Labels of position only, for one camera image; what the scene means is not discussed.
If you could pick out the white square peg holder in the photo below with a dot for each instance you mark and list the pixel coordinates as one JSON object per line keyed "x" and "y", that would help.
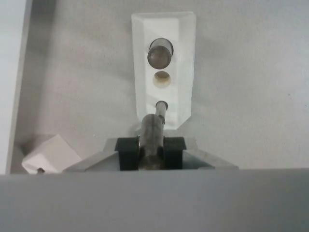
{"x": 53, "y": 152}

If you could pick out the white task board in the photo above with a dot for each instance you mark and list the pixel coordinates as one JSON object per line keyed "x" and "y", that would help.
{"x": 9, "y": 72}

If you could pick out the thick metal round peg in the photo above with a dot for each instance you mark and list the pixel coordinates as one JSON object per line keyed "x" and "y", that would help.
{"x": 159, "y": 56}

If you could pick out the white round peg holder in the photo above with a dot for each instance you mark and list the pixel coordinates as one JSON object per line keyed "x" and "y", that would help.
{"x": 183, "y": 72}

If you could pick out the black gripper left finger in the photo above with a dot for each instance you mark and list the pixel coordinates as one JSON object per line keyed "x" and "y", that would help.
{"x": 128, "y": 154}

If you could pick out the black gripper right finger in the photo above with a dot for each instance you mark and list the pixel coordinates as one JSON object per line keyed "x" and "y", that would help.
{"x": 172, "y": 154}

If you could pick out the thin metal round peg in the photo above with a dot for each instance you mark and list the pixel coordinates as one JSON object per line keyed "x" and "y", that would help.
{"x": 161, "y": 108}

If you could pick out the thin metal square peg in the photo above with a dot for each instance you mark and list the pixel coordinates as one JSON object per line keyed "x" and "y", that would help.
{"x": 41, "y": 170}

